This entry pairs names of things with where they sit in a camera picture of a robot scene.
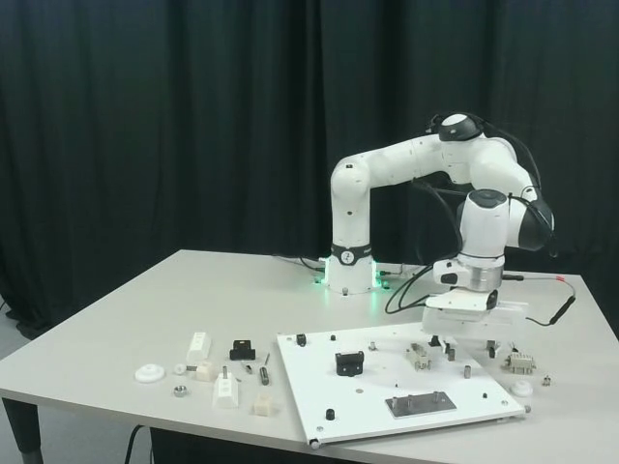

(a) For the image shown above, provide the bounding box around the white large gear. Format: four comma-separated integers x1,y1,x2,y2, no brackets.
133,364,163,386

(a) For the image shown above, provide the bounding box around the white round peg holder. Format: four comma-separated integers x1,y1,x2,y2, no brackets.
211,374,242,410

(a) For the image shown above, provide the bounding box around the black cable on table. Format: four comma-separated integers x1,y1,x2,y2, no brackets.
384,267,437,316

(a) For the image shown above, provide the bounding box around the black D-SUB plug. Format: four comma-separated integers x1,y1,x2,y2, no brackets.
334,350,366,379

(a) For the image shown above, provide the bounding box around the white task board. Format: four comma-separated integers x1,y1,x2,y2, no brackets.
275,319,528,445

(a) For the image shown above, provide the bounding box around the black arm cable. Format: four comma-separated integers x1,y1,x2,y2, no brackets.
425,113,558,258

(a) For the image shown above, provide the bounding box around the white long peg holder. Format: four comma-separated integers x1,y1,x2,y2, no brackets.
186,331,215,362

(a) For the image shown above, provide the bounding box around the thin black rod on wire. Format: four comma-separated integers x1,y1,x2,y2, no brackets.
502,273,578,328

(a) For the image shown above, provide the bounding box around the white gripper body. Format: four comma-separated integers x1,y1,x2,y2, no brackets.
421,299,528,340

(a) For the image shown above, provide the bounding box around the black curtain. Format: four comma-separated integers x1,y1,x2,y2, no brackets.
0,0,619,339

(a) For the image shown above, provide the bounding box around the black cable under table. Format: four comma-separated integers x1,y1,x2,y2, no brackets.
126,423,153,464

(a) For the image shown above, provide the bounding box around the beige multi-pin plug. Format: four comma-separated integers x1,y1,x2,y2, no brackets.
502,343,532,376

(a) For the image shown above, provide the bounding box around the black table leg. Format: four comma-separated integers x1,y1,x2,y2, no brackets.
1,396,41,464

